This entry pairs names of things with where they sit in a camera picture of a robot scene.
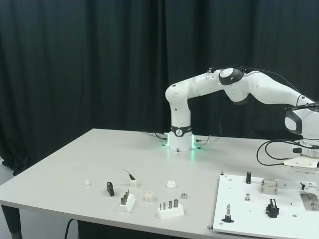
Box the black curtain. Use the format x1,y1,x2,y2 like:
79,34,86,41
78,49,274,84
0,0,319,176

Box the white round peg holder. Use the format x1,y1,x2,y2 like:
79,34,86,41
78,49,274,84
156,206,184,220

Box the flat white mounting plate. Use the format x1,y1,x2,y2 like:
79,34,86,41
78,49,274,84
284,156,319,167

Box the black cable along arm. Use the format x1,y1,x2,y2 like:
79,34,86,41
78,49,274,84
207,65,319,166

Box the small white camera box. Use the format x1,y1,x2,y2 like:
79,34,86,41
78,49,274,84
293,146,319,156

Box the black table leg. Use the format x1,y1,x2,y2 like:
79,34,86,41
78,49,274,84
0,205,22,239

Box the black base cable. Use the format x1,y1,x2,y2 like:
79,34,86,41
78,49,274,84
195,135,212,144
139,130,168,140

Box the black plug with short cable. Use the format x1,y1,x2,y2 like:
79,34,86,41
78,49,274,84
122,168,137,180

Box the white square peg holder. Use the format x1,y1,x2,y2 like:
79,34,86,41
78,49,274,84
117,194,137,213

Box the black box under table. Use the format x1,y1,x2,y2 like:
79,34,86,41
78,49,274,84
77,220,212,239

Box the black floor cable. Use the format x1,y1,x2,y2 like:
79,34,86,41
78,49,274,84
64,218,78,239

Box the white task board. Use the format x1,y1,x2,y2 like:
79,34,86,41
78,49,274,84
207,172,319,235

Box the black D-SUB plug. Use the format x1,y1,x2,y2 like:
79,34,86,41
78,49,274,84
104,181,116,197

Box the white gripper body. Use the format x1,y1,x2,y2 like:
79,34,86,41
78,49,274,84
289,164,319,174

